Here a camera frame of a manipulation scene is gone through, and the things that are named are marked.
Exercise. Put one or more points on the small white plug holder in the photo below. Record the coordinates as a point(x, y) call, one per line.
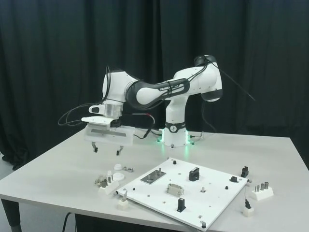
point(248, 212)
point(123, 206)

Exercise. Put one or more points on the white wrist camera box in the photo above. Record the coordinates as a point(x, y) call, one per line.
point(96, 108)

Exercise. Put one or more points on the white task board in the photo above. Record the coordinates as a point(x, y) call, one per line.
point(217, 198)

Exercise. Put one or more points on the black curtain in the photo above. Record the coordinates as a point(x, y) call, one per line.
point(48, 48)

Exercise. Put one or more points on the white peg holder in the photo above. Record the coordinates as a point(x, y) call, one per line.
point(262, 195)
point(108, 189)

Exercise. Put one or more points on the grey metal plug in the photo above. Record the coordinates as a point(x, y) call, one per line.
point(125, 195)

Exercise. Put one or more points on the small black plug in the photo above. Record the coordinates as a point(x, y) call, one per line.
point(245, 171)

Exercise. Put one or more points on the black D-SUB plug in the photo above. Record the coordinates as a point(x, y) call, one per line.
point(194, 174)

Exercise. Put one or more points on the round metal BNC plug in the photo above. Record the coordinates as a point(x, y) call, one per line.
point(130, 170)

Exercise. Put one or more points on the black controller box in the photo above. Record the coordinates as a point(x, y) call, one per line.
point(108, 224)

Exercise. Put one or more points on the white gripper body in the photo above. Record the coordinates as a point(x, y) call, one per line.
point(108, 137)

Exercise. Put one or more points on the medium metal peg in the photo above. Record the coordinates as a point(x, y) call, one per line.
point(261, 187)

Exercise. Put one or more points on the thick metal peg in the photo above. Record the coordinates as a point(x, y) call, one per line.
point(105, 185)
point(266, 185)

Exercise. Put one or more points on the white large gear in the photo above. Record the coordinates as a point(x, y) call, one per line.
point(119, 177)

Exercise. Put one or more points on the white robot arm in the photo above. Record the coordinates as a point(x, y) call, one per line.
point(147, 94)

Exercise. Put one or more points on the white medium gear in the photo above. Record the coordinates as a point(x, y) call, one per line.
point(117, 167)

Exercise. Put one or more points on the black table leg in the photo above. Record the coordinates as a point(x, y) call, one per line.
point(9, 215)

